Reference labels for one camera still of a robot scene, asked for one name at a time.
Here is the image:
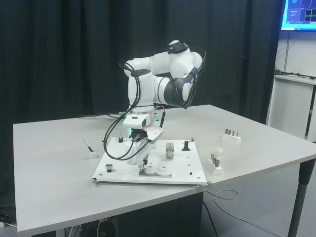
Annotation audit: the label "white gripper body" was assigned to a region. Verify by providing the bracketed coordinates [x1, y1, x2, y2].
[126, 137, 161, 165]

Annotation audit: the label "white medium gear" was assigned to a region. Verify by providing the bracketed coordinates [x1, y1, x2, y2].
[144, 165, 157, 177]

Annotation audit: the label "white large gear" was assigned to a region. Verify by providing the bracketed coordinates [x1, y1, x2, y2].
[157, 165, 171, 177]

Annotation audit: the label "beige waterproof plug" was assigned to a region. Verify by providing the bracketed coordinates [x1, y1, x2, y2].
[164, 142, 176, 161]

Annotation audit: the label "white task board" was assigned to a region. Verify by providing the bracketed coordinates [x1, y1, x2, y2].
[91, 136, 212, 186]

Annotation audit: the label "white round peg holder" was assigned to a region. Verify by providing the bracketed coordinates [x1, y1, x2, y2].
[206, 159, 225, 176]

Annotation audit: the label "white square peg holder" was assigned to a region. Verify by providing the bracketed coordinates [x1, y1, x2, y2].
[221, 133, 242, 145]

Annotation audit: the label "black curtains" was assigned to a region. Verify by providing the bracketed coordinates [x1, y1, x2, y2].
[0, 0, 282, 218]

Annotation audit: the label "white cabinet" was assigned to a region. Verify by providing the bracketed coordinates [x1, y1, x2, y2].
[265, 74, 316, 144]

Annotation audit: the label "dark grey table leg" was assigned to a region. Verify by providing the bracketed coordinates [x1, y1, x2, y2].
[288, 160, 312, 237]

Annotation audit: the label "blue screen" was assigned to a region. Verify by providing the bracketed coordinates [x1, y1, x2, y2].
[280, 0, 316, 32]

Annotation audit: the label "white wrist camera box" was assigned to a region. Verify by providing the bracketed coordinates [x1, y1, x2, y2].
[122, 114, 151, 129]

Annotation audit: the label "black plug with short cable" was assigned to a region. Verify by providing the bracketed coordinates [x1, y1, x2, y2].
[83, 138, 94, 153]

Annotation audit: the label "grey floor cable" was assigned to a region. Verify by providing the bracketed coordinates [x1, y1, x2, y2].
[203, 189, 292, 237]

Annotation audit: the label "black floor cable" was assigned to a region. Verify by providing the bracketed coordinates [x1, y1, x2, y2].
[203, 201, 218, 237]

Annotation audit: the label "black cable on cabinet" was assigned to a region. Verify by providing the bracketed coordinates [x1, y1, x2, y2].
[274, 70, 316, 80]

